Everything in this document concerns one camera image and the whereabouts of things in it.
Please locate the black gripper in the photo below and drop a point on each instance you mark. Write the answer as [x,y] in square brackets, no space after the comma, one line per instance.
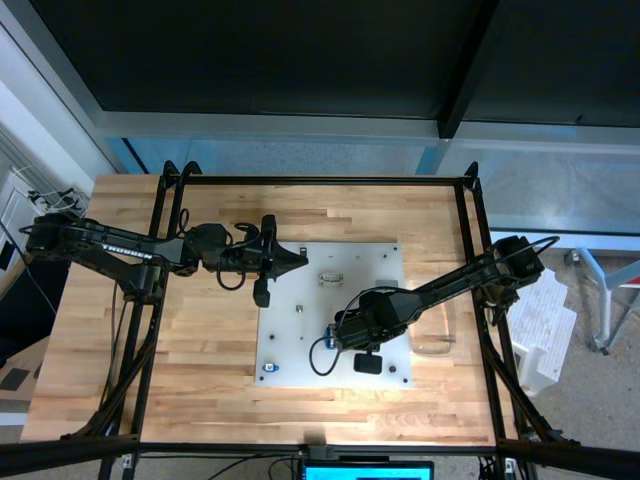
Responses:
[240,260]
[357,342]

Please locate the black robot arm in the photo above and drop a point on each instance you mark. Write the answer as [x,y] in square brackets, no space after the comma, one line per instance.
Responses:
[125,252]
[450,279]

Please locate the beige connector housing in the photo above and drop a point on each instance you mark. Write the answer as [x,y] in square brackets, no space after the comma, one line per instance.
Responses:
[330,280]

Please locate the white task board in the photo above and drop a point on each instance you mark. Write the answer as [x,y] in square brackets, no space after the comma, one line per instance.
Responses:
[290,360]

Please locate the clear plastic tub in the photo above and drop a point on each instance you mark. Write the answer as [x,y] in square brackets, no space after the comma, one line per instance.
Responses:
[435,345]

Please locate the blue square holder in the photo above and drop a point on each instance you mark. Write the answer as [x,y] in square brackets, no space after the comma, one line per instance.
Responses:
[276,368]

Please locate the blue laptop screen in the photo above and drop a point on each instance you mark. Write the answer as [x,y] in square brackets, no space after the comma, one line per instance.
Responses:
[365,472]

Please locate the white plastic step stool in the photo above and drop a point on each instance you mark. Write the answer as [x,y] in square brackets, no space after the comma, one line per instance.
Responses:
[545,325]

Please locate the grey metal stand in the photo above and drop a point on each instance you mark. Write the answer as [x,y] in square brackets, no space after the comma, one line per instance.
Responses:
[605,315]

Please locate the white cabinet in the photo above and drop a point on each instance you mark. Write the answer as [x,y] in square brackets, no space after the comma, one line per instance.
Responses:
[15,220]

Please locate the black pad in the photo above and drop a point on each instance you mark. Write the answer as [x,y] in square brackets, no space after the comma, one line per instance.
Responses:
[12,379]

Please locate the blue plastic mount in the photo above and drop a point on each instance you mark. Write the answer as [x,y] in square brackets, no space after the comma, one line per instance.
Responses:
[327,342]

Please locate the small black camera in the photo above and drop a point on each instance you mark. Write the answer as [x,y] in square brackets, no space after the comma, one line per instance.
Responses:
[320,451]

